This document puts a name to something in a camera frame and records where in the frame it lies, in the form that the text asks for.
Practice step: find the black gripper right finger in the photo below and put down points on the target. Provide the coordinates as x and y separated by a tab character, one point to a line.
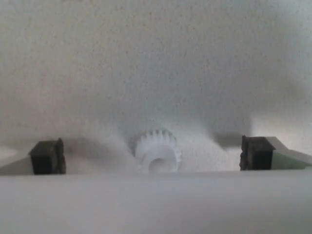
258	154

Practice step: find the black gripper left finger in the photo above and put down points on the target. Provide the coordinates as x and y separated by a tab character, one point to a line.
45	158

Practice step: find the white small gear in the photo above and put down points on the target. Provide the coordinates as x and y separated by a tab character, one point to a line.
156	148

